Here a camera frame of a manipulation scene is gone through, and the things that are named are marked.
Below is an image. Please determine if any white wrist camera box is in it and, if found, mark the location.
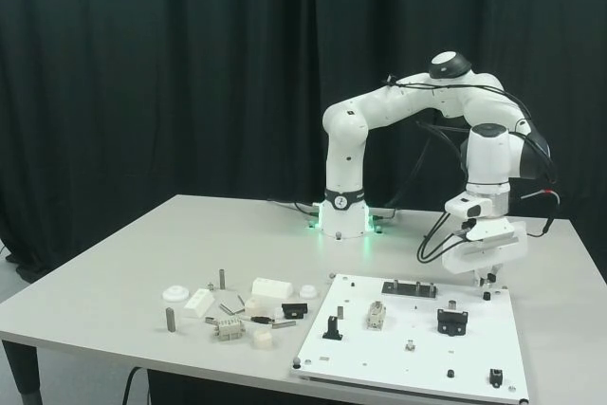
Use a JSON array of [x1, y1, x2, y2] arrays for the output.
[[444, 193, 493, 219]]

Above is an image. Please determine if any black table leg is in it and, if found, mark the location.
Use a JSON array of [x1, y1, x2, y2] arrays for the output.
[[1, 341, 42, 405]]

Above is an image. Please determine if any short white peg holder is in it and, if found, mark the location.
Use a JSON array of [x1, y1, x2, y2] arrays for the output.
[[183, 287, 216, 319]]

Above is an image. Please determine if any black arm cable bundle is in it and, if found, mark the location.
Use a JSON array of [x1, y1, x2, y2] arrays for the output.
[[384, 72, 557, 183]]

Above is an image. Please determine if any black base cable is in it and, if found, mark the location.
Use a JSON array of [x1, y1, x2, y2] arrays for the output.
[[268, 197, 328, 217]]

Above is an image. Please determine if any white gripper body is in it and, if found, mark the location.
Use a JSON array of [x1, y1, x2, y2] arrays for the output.
[[440, 218, 529, 276]]

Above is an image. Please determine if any black panel under table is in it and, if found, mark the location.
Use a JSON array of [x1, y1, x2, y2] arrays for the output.
[[146, 369, 305, 405]]

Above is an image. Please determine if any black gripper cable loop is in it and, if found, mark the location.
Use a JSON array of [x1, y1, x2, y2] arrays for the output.
[[415, 208, 471, 265]]

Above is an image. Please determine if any beige waterproof plug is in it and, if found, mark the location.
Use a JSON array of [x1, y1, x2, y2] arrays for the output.
[[207, 320, 247, 342]]

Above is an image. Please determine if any white task board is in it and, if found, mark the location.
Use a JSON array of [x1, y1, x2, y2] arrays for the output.
[[289, 273, 531, 404]]

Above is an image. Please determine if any black curtain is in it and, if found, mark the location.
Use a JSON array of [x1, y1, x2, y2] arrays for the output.
[[0, 0, 607, 279]]

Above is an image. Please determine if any long white peg holder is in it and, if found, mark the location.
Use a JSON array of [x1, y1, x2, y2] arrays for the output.
[[250, 276, 294, 301]]

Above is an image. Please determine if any black floor cable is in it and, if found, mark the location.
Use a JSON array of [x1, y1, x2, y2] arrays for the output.
[[123, 365, 146, 405]]

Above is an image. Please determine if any white large gear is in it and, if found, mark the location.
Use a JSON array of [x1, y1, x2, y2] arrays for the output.
[[161, 285, 190, 304]]

